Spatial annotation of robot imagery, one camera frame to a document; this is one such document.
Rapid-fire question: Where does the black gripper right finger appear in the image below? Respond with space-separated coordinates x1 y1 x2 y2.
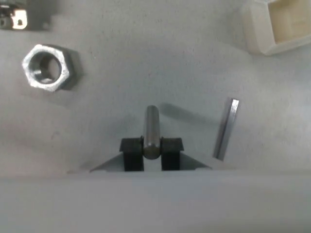
159 137 213 171

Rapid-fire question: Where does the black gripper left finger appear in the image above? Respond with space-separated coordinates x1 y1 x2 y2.
89 137 144 173

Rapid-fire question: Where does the metal round peg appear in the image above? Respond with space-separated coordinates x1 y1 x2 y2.
142 104 162 161

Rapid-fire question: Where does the thin metal square peg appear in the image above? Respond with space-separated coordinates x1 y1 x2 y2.
212 97 240 161

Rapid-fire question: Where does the metal hex nut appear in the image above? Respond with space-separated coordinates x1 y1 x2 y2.
21 43 85 92

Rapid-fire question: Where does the white cube holder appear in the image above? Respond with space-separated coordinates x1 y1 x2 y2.
241 0 311 57

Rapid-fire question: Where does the silver metal plug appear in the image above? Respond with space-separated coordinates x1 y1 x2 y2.
0 0 29 31

